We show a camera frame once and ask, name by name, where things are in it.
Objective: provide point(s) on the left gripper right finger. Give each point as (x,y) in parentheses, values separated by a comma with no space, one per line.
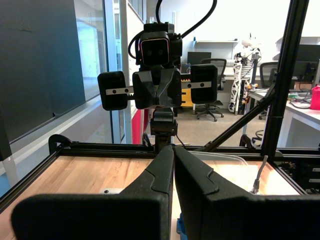
(250,217)

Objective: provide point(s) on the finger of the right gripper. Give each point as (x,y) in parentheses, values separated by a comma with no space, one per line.
(143,100)
(171,97)

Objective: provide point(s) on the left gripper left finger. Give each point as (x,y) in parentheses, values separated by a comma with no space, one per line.
(100,215)

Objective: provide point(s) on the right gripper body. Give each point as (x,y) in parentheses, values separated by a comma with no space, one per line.
(113,100)

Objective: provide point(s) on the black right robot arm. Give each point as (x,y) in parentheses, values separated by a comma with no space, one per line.
(163,130)

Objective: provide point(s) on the yellow drawer cabinet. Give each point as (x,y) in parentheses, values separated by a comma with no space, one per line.
(186,98)

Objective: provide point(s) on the red partition panel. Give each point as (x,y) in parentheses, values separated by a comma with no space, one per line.
(137,125)

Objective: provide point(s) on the white task board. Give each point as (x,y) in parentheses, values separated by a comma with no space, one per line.
(116,191)

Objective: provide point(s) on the small black monitor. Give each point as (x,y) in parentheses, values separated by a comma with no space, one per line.
(197,58)

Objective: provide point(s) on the black office chair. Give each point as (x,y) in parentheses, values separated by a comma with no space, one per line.
(222,67)

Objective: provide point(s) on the clear plastic tub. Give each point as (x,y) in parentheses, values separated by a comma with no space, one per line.
(225,158)

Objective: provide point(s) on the white lattice stand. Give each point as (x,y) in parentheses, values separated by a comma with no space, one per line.
(236,87)

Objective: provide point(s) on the blue plastic piece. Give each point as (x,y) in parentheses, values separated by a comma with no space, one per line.
(181,227)

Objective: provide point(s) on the grey office chair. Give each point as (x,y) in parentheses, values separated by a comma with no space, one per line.
(267,72)

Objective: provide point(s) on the white desk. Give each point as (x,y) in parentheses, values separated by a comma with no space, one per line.
(300,117)

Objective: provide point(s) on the red container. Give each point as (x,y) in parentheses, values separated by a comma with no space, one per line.
(315,98)

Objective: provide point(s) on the large black monitor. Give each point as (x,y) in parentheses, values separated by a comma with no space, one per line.
(307,57)

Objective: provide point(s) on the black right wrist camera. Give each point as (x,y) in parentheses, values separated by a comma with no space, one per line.
(155,50)

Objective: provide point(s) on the grey metal window frame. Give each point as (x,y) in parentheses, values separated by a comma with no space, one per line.
(124,37)

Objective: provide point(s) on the black aluminium frame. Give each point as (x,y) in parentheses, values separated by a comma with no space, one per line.
(287,75)

